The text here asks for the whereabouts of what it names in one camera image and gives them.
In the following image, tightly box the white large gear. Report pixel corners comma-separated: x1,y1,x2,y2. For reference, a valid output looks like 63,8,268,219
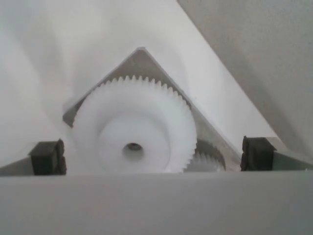
71,75,198,174

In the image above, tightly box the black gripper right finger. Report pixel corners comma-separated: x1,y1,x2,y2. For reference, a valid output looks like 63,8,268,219
241,135,313,172

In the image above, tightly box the white task board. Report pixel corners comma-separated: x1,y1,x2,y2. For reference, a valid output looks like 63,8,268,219
0,0,279,176

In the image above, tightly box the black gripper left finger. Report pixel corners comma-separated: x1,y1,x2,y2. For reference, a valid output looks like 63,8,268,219
0,138,67,176

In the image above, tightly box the white medium gear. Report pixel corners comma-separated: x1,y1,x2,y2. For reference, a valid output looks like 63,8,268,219
182,138,227,173

